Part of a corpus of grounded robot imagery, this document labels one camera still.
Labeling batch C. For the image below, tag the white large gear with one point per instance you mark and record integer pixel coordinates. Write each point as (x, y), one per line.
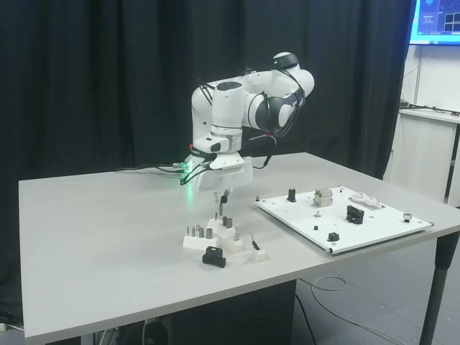
(359, 197)

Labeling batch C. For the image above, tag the flat white mounting plate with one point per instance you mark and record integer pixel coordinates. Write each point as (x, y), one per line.
(226, 161)

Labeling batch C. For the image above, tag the white medium gear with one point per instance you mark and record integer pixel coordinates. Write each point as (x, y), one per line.
(372, 201)

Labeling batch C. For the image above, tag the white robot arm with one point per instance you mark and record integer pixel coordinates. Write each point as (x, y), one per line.
(230, 108)

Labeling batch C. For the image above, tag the white cabinet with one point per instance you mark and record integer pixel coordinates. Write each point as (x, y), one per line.
(424, 154)

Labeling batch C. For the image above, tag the white round peg holder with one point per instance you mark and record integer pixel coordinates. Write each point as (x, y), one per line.
(194, 241)

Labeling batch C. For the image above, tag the metal BNC plug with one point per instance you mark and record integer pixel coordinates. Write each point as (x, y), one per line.
(236, 236)

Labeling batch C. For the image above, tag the small metal square peg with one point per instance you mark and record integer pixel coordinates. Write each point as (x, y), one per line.
(222, 207)

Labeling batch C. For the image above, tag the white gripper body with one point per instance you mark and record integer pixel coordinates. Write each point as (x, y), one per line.
(230, 178)

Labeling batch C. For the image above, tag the white square peg holder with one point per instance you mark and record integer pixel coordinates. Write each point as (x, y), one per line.
(221, 231)

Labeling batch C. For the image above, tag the large metal round peg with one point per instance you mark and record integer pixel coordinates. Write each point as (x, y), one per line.
(208, 233)

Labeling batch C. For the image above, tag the white power strip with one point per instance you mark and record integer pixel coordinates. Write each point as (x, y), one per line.
(3, 327)

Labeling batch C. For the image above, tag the black D-SUB plug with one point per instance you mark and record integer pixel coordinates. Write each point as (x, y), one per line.
(213, 258)

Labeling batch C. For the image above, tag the black table leg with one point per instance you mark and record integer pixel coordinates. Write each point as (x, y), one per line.
(436, 287)

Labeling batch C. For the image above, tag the large metal square peg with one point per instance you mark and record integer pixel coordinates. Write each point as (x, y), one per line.
(230, 223)

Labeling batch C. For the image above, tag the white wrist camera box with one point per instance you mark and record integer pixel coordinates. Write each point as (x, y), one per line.
(212, 145)

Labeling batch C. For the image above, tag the black curtain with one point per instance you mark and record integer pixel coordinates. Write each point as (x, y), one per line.
(108, 72)

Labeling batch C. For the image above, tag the white task board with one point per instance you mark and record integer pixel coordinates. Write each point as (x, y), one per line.
(298, 215)

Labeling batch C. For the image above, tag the medium metal round peg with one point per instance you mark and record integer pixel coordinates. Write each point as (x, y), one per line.
(199, 231)

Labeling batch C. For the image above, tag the medium metal square peg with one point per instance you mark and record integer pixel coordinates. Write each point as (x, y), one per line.
(224, 221)

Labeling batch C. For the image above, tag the blue screen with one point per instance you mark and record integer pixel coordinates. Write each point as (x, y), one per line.
(435, 21)

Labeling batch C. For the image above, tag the small white plug holder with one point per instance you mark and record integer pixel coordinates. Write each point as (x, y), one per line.
(235, 246)
(258, 255)

